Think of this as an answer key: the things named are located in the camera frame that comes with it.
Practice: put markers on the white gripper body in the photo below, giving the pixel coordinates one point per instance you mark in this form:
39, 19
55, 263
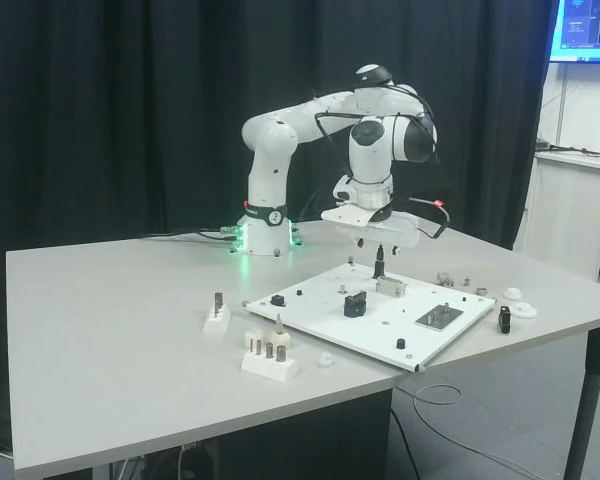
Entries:
400, 230

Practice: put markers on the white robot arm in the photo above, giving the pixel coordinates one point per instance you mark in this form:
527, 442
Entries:
270, 175

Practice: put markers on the thin black rod red tag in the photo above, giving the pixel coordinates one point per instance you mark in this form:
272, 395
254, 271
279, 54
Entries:
425, 200

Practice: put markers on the white task board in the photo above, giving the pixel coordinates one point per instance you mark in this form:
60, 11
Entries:
330, 325

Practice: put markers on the metal hex nut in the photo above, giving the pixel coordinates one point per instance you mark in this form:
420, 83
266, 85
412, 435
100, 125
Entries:
481, 290

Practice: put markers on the grey metal bolt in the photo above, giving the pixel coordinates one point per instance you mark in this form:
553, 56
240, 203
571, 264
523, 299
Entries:
279, 326

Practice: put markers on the white small gear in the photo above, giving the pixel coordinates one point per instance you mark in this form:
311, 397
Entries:
324, 359

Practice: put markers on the white medium gear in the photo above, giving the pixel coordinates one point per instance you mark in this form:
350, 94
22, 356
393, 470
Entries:
513, 293

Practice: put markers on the black D-SUB plug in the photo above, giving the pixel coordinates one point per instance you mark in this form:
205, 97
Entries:
504, 320

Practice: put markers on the large metal peg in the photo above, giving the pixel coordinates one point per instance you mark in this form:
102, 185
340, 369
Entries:
280, 355
269, 351

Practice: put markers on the white rounded block holder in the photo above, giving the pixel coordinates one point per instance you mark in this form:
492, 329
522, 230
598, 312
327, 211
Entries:
254, 337

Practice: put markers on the white large gear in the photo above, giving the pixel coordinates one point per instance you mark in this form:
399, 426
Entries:
525, 311

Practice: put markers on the white wedge peg holder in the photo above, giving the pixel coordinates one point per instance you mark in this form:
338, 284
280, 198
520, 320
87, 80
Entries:
265, 372

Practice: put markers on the white cabinet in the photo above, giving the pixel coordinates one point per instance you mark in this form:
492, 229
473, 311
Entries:
565, 215

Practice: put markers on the white stepped plug holder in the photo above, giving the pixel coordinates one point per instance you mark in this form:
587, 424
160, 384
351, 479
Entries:
215, 324

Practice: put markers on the black flat device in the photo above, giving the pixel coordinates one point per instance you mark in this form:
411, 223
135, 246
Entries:
555, 147

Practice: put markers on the black under-table panel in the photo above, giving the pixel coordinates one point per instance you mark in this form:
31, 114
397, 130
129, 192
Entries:
280, 440

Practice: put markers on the dark grey table leg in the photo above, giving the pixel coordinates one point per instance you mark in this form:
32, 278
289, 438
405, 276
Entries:
587, 400

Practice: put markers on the black curtain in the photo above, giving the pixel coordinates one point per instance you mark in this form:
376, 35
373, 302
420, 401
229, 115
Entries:
130, 100

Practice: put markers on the blue screen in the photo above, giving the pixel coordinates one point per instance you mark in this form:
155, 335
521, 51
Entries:
585, 30

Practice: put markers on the flat white mount plate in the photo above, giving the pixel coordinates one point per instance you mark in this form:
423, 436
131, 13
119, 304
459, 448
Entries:
345, 215

